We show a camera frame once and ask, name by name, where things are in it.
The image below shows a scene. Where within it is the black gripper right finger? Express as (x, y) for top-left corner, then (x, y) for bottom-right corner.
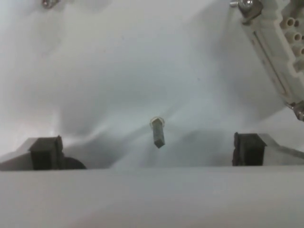
(232, 132), (304, 167)

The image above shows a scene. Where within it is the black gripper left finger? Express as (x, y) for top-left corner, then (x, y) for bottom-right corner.
(0, 135), (65, 171)

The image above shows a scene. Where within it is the small metal square peg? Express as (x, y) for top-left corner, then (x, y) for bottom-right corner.
(149, 116), (167, 149)

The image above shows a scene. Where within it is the white task board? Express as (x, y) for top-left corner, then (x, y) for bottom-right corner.
(0, 0), (304, 171)

